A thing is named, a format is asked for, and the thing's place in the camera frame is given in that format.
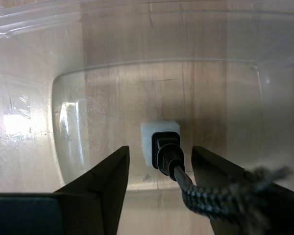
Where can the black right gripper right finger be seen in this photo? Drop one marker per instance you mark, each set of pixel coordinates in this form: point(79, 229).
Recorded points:
point(210, 166)

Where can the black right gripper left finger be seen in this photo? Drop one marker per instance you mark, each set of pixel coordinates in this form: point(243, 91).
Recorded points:
point(76, 208)

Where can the white foam holder block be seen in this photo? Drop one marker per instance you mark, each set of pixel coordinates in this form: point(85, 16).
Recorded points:
point(146, 142)

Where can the clear plastic tub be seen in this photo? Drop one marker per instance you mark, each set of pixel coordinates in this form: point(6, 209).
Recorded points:
point(161, 73)

